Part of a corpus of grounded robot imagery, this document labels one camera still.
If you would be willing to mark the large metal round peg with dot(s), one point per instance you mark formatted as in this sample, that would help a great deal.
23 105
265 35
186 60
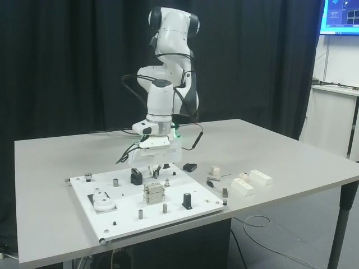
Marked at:
115 182

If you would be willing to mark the black curtain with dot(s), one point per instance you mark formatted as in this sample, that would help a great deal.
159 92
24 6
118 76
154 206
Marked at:
70 70

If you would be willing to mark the metal rectangular connector block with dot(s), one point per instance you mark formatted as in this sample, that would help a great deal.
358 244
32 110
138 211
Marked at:
153 194

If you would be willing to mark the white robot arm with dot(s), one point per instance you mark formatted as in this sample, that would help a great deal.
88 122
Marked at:
158 98

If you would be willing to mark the white cabinet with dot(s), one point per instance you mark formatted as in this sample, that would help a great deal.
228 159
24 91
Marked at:
331 120

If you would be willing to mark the black table leg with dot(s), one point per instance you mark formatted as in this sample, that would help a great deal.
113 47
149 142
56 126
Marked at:
338 229

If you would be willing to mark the white task board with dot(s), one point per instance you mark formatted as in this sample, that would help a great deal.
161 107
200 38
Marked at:
134 207

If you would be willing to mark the white large gear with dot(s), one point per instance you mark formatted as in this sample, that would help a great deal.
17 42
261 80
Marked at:
105 206

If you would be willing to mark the black USB plug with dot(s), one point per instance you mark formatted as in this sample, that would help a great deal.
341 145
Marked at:
190 167

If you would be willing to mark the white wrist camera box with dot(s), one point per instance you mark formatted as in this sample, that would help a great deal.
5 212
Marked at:
144 128

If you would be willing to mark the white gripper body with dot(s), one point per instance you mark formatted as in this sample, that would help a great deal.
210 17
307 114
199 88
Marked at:
157 155

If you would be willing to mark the flat white mounting plate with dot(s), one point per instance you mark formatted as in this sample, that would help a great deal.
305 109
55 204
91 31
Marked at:
154 141

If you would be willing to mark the round metal waterproof plug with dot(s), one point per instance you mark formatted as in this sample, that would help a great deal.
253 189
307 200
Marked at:
88 177

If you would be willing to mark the white medium gear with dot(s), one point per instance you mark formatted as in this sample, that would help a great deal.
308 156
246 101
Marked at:
99 194

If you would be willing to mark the long white peg holder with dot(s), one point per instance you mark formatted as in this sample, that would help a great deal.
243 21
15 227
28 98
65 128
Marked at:
261 177
242 187

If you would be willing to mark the black D-SUB plug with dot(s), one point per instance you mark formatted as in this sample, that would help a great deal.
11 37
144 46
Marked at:
136 178

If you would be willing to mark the metal BNC plug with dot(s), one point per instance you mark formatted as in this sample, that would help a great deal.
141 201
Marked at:
167 182

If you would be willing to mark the small white peg holder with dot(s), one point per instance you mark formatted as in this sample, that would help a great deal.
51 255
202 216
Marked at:
215 170
243 176

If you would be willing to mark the blue screen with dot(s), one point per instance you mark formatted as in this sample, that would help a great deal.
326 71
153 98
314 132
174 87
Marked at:
340 16

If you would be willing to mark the thin metal rod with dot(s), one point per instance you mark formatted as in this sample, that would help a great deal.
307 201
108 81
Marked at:
225 175

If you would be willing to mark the thick metal square peg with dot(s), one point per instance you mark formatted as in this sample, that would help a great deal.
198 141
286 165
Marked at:
225 192

